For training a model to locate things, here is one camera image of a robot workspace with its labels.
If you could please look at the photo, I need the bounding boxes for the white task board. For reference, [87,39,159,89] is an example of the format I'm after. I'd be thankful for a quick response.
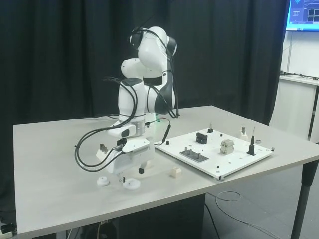
[154,125,275,181]

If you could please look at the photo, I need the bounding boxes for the black plug with short cable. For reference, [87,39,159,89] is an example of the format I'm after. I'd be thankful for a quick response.
[249,126,257,151]

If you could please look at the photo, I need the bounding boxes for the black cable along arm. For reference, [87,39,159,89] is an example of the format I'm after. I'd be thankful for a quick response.
[130,24,180,118]

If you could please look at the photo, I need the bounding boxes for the black floor cable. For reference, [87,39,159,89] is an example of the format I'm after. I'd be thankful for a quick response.
[204,203,226,239]

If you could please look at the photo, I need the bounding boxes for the grey floor cable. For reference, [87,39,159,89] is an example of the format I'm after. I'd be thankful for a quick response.
[213,190,319,239]

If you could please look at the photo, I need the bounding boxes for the black base cables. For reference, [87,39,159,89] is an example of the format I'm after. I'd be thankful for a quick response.
[84,113,121,120]

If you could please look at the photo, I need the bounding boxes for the black looped wrist cable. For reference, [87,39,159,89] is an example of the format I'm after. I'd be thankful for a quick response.
[74,76,148,173]

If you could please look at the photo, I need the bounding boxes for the white large gear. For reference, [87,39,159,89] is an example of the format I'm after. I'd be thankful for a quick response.
[123,179,142,191]

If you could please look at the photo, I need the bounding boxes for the white cabinet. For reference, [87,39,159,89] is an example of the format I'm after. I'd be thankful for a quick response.
[270,74,319,144]

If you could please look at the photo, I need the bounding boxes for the blue screen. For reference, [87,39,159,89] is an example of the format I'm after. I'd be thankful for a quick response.
[286,0,319,32]

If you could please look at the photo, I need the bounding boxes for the large black box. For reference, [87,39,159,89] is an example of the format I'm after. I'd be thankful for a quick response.
[109,192,207,239]

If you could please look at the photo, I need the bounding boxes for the black curtain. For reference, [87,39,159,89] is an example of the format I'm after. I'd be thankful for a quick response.
[0,0,291,226]

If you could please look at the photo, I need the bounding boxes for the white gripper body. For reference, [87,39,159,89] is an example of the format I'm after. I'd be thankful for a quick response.
[107,146,156,175]

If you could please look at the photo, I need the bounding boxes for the black table leg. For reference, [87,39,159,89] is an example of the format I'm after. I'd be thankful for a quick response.
[291,159,319,239]

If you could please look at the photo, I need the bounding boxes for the black cables on cabinet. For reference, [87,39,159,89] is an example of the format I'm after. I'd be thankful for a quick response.
[279,70,319,81]

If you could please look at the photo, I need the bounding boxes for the white peg holder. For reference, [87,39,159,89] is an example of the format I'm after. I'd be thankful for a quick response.
[95,148,111,161]

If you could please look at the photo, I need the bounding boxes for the white medium gear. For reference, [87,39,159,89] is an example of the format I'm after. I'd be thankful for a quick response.
[96,176,110,187]

